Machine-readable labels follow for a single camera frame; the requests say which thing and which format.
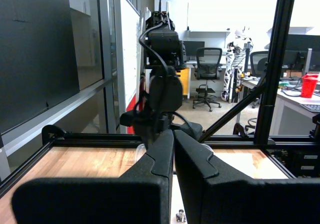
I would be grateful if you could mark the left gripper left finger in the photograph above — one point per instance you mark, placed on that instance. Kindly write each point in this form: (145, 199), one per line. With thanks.
(105, 199)

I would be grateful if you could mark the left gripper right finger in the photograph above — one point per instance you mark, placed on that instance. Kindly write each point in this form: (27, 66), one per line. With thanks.
(240, 201)

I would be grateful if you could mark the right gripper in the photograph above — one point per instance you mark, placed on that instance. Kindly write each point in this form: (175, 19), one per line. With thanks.
(130, 120)

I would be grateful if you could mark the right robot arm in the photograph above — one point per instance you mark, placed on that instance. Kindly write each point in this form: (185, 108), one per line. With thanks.
(165, 88)

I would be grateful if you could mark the white board panel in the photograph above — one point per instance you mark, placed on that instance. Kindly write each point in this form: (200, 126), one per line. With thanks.
(128, 58)

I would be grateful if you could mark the small steel fitting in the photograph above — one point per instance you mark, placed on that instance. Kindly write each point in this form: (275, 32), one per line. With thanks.
(180, 216)

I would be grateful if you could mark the white task board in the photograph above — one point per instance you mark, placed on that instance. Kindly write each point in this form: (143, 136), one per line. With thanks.
(175, 196)

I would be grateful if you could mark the yellow cabinet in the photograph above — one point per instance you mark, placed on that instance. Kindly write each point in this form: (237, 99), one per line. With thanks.
(185, 82)

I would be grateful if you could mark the black mesh office chair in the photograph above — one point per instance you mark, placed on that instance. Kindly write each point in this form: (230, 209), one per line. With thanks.
(208, 68)
(257, 63)

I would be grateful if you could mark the small black monitor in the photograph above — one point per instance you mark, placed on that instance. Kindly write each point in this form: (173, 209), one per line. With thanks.
(191, 47)

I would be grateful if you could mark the white grey desk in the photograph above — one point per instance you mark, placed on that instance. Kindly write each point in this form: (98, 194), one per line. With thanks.
(290, 103)

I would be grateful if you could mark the white lattice robot figure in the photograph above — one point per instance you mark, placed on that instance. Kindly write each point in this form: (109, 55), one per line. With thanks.
(232, 66)

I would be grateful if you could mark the red plastic container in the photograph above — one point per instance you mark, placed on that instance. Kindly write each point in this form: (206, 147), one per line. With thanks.
(309, 86)

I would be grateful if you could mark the large black monitor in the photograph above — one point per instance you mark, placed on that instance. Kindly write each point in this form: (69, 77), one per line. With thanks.
(300, 48)

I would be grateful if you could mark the black frame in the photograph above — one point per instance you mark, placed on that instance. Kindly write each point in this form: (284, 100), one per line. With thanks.
(275, 58)

